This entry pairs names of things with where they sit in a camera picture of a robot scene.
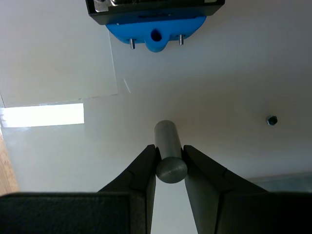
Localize grey metal cylinder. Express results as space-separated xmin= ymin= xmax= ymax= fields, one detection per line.
xmin=154 ymin=119 xmax=188 ymax=184

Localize blue round mount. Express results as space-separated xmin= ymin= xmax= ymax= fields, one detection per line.
xmin=105 ymin=15 xmax=207 ymax=53

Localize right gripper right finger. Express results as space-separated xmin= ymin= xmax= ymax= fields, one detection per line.
xmin=183 ymin=145 xmax=312 ymax=234

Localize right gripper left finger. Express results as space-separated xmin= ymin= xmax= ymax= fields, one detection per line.
xmin=0 ymin=144 xmax=157 ymax=234

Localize white taskboard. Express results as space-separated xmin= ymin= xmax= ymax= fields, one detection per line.
xmin=0 ymin=0 xmax=312 ymax=234

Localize thin white sheet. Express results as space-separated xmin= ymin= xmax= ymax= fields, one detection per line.
xmin=0 ymin=0 xmax=120 ymax=108

